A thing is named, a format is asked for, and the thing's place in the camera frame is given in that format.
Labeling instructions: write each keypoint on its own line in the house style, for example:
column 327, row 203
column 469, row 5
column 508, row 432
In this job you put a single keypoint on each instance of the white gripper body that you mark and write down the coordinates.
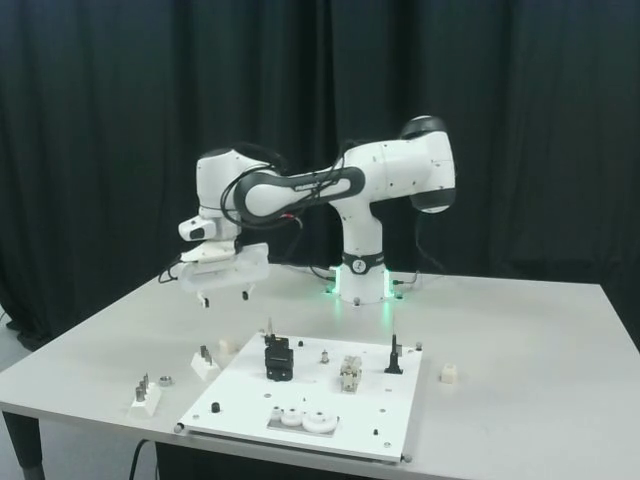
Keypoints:
column 225, row 275

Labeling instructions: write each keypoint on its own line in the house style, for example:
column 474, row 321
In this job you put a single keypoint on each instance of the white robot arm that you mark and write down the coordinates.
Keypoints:
column 380, row 165

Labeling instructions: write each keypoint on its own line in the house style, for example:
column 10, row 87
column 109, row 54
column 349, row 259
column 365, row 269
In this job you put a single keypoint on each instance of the large metal square peg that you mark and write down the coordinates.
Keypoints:
column 203, row 353

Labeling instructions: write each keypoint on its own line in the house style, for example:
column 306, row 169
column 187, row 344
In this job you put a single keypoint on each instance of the white square peg holder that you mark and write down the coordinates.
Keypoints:
column 206, row 369

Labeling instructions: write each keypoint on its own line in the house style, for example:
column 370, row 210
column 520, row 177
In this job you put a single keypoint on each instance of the white round peg holder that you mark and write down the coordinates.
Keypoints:
column 144, row 406

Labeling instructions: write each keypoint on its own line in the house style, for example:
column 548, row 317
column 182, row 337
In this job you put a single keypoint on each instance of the white round plug holder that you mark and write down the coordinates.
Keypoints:
column 226, row 346

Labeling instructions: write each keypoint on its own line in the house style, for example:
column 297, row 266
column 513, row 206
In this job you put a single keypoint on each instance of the black D-SUB plug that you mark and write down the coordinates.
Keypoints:
column 278, row 361

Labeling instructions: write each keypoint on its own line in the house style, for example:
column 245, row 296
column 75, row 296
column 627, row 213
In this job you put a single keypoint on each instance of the metal hex nut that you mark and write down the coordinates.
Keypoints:
column 166, row 381

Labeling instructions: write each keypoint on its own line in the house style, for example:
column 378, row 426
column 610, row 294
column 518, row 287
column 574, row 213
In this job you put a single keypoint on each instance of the metal BNC plug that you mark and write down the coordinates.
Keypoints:
column 325, row 357

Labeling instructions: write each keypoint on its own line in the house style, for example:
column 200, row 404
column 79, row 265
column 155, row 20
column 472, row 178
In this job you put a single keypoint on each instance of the white task board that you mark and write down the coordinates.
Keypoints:
column 250, row 400

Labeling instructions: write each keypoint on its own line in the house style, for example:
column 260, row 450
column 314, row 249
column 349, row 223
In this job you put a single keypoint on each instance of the black round waterproof plug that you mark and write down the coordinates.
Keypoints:
column 216, row 408

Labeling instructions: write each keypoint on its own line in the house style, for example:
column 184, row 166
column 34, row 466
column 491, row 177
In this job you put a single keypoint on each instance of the white small gear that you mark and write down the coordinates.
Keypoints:
column 276, row 413

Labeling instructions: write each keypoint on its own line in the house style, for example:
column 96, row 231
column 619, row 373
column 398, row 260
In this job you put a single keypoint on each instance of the white medium gear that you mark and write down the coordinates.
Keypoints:
column 291, row 415

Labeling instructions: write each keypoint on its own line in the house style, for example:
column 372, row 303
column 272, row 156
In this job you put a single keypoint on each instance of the beige Ethernet plug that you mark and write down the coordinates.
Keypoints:
column 350, row 375

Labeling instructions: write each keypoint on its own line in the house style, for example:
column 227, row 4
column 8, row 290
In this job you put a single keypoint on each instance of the white large gear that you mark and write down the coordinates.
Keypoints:
column 318, row 421

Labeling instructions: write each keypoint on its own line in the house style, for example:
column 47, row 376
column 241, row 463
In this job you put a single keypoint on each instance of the black USB plug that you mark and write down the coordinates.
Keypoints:
column 393, row 367

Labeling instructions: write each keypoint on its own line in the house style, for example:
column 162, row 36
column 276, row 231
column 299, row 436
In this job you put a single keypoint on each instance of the black curtain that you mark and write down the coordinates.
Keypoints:
column 150, row 100

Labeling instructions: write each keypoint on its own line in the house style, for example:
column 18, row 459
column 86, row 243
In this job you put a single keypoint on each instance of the white cube plug holder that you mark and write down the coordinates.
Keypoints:
column 448, row 374

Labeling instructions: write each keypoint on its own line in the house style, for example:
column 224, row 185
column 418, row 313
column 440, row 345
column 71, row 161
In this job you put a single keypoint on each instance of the grey table leg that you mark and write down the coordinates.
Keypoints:
column 22, row 450

